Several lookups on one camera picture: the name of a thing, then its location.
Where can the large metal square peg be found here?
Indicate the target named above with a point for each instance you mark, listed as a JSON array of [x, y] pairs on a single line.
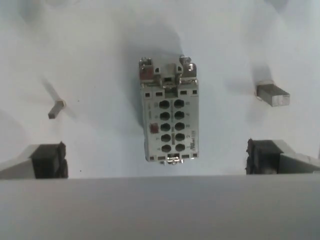
[[273, 93]]

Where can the thin metal peg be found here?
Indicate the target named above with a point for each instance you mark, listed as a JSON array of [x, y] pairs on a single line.
[[56, 110]]

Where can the white task board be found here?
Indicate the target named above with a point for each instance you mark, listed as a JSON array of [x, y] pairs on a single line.
[[100, 50]]

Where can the grey waterproof plug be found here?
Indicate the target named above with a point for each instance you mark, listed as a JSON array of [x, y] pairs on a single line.
[[168, 125]]

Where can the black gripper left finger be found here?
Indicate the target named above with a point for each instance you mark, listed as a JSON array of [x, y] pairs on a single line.
[[37, 162]]

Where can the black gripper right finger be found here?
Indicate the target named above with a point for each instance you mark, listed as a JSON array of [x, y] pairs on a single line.
[[270, 157]]

